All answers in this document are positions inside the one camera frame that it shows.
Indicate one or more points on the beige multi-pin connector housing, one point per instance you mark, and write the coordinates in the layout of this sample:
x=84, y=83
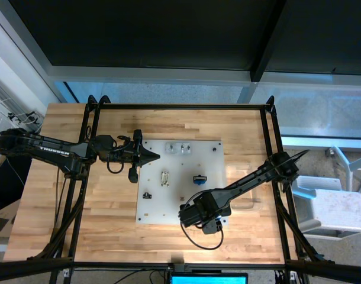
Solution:
x=165, y=179

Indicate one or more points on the white plastic stool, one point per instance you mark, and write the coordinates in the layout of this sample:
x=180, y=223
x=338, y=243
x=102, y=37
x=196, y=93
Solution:
x=334, y=207

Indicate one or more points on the blue D-sub connector block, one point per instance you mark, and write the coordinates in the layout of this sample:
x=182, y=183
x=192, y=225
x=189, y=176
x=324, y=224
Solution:
x=199, y=180

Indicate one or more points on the black aluminium frame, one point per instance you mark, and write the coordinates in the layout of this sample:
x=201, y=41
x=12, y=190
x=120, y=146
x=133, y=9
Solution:
x=124, y=264

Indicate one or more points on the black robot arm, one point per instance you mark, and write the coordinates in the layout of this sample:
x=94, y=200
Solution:
x=50, y=149
x=251, y=178

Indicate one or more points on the screen with blue edge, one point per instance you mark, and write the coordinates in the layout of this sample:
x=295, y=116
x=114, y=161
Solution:
x=207, y=279

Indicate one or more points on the grey metal stand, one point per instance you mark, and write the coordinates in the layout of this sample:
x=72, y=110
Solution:
x=346, y=173

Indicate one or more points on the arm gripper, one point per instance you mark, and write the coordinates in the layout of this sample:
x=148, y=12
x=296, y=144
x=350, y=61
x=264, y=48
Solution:
x=124, y=154
x=211, y=228

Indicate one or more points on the white mounting board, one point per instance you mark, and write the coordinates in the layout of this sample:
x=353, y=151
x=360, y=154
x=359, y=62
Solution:
x=162, y=207

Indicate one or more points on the black connector clamp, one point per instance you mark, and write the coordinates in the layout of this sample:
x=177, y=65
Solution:
x=146, y=195

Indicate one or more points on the beige cardboard sheet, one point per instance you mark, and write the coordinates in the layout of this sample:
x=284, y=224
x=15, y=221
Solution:
x=6, y=213

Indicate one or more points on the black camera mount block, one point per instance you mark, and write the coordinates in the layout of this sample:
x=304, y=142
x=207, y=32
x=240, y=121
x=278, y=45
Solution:
x=178, y=267

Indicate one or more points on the clear plastic tub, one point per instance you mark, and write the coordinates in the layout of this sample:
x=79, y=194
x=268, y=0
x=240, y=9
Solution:
x=242, y=204

